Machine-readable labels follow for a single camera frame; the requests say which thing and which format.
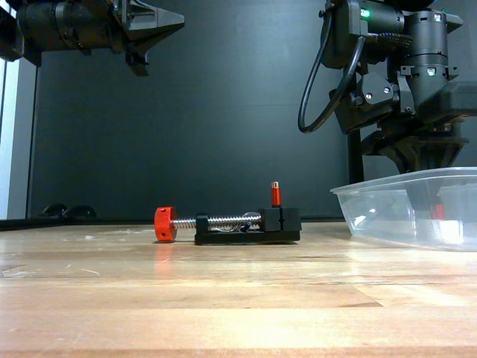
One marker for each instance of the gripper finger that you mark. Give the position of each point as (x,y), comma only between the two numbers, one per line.
(428,160)
(164,20)

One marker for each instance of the white foam block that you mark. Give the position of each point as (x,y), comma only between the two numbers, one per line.
(447,231)

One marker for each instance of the black rounded clamp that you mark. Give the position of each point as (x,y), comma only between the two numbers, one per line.
(54,210)
(82,212)

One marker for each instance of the red round knob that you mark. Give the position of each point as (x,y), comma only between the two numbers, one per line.
(164,223)

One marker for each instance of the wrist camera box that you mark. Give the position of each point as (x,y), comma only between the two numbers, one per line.
(372,91)

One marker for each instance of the silver threaded screw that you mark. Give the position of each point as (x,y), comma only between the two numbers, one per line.
(223,220)

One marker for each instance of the black aluminium frame rail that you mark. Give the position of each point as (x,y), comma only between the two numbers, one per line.
(74,223)

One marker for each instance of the black vise clamp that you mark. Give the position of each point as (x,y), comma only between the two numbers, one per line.
(279,223)

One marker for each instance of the clear plastic tub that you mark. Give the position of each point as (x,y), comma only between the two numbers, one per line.
(380,216)

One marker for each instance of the black frame post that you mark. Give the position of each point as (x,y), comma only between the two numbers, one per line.
(356,160)

